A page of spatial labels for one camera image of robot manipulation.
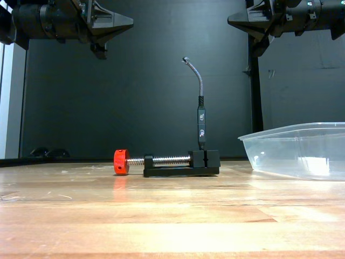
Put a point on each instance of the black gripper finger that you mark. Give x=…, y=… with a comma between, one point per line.
x=110, y=37
x=256, y=20
x=246, y=33
x=105, y=20

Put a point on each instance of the black USB-C socket connector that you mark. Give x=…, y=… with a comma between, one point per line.
x=202, y=136

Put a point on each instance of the clear plastic tub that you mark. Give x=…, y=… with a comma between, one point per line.
x=269, y=156

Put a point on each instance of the black vise with orange knob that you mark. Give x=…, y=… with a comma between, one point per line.
x=175, y=171

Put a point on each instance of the small white holder block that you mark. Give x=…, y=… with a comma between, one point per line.
x=314, y=166

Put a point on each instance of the black metal frame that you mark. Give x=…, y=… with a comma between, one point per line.
x=256, y=108

